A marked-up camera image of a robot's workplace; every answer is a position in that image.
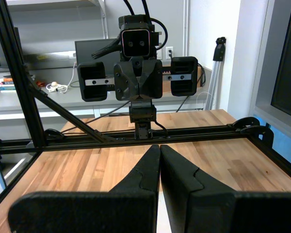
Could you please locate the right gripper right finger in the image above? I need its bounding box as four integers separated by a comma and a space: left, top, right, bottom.
160, 145, 291, 233

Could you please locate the aluminium stand with black cap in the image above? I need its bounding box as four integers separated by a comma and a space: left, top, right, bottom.
205, 36, 226, 111

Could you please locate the black frame rail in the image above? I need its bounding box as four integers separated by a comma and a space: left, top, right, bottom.
247, 135, 291, 185
0, 150, 42, 214

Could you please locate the black frame cross beam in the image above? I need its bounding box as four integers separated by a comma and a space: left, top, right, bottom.
0, 125, 254, 154

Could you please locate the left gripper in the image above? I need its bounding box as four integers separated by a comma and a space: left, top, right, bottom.
77, 56, 199, 102

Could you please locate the black upright frame post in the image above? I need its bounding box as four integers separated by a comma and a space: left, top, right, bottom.
0, 0, 49, 149

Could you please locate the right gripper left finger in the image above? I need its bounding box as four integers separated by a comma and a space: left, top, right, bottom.
8, 145, 161, 233

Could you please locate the white coiled cable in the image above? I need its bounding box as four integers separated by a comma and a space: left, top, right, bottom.
46, 62, 78, 93

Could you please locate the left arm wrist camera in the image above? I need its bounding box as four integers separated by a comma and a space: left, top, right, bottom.
120, 28, 152, 58

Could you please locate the white shelf bracket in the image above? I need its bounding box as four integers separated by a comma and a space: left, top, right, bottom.
97, 0, 110, 39

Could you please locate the grey wall shelf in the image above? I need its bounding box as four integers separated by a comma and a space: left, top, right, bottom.
7, 0, 105, 13

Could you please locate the black corner bracket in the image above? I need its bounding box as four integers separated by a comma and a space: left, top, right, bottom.
241, 125, 275, 149
44, 128, 64, 140
229, 116, 260, 129

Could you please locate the black diagonal frame brace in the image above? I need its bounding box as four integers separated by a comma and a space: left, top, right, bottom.
26, 83, 113, 144

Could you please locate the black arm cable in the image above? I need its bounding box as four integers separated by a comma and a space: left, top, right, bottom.
149, 17, 167, 47
140, 0, 151, 19
122, 0, 135, 17

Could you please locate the small book stack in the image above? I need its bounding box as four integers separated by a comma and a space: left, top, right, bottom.
0, 77, 16, 92

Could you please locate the grey office desk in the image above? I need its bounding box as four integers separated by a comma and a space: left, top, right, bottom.
0, 65, 213, 122

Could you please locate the black braided cable sleeve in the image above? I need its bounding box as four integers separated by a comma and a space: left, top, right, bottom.
91, 38, 123, 59

